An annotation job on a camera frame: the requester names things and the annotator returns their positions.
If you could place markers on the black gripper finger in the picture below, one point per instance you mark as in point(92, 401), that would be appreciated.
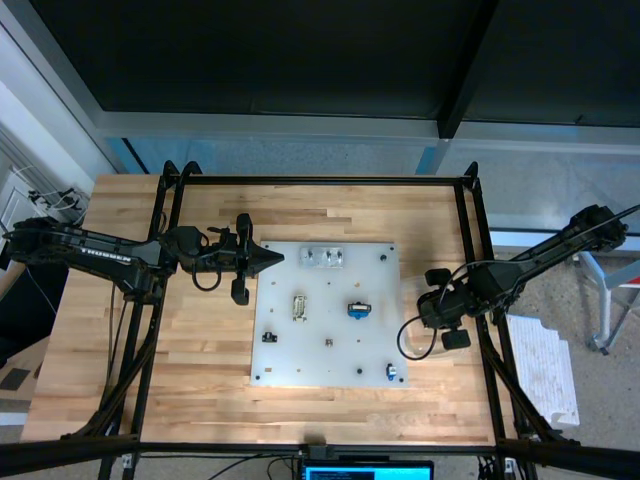
point(260, 265)
point(260, 251)

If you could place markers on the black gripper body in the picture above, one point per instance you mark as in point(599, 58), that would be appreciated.
point(241, 225)
point(445, 305)

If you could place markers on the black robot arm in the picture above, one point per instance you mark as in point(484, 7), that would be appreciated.
point(540, 255)
point(100, 252)

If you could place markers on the beige connector housing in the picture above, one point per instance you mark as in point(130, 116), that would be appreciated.
point(299, 307)

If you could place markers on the blue black D-sub connector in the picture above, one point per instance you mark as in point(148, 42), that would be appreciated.
point(359, 311)

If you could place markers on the clear plastic tub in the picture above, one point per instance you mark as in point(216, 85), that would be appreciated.
point(411, 300)

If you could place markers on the aluminium clamp block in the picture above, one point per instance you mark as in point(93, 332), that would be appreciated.
point(322, 256)

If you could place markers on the small black clamp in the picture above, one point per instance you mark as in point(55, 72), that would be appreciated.
point(270, 337)

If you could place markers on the blue RJ45 socket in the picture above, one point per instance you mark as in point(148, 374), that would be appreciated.
point(391, 372)

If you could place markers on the white task board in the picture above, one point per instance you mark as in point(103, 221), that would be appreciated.
point(310, 360)

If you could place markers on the white foam pad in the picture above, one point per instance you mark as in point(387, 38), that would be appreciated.
point(545, 370)

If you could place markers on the grey metal stand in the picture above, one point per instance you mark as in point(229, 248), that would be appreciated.
point(605, 315)

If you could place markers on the laptop screen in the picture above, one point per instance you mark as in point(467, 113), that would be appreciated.
point(365, 472)

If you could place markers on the red white object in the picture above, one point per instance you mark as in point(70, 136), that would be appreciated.
point(631, 282)

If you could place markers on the cardboard box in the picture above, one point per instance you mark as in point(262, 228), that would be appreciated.
point(20, 360)

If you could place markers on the black metal frame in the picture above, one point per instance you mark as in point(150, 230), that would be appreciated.
point(320, 180)

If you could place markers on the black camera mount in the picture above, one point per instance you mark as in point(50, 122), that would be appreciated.
point(320, 450)

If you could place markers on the black vertical post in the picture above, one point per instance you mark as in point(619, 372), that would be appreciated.
point(467, 75)

